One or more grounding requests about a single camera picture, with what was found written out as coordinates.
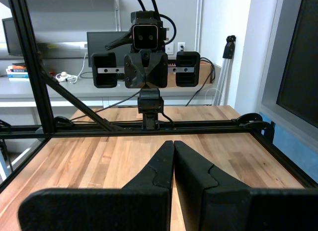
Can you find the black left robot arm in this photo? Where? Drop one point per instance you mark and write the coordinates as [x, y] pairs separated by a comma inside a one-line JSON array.
[[150, 104]]

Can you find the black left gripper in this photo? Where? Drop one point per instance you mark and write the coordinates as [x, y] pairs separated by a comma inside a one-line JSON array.
[[106, 70]]

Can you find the white metal leg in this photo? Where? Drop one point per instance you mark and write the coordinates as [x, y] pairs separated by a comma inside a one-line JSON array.
[[3, 166]]

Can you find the grey desk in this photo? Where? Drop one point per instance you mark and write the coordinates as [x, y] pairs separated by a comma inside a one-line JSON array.
[[174, 92]]

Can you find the cardboard box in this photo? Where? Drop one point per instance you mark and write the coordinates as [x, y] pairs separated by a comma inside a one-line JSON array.
[[206, 72]]

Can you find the silver tripod black head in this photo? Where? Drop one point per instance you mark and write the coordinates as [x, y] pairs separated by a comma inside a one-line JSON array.
[[229, 48]]

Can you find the black aluminium frame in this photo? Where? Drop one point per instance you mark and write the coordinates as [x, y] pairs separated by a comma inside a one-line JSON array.
[[31, 67]]

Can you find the black computer monitor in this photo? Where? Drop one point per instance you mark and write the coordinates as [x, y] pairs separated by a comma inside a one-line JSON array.
[[10, 37], [97, 42]]

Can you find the white wall plate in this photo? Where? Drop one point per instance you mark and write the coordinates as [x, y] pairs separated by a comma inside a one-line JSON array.
[[170, 50]]

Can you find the white wall conduit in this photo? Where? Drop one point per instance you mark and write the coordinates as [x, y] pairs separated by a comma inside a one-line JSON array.
[[199, 22]]

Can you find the metal shelf upright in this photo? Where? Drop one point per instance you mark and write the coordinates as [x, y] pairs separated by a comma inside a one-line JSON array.
[[116, 12]]

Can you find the stack of books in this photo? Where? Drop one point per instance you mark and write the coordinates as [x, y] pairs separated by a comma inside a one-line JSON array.
[[17, 73]]

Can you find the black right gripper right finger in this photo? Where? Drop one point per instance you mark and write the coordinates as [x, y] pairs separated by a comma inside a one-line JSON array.
[[248, 211]]

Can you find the white wall outlet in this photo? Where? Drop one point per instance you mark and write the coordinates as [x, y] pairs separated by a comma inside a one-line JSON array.
[[181, 46]]

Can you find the black curved frame bracket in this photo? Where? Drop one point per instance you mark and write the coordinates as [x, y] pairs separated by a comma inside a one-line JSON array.
[[62, 120], [263, 128], [248, 116]]

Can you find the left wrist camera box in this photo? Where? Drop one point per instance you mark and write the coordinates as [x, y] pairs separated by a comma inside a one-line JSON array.
[[145, 37]]

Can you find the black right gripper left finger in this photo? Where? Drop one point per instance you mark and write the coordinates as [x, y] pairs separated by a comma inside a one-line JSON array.
[[99, 211]]

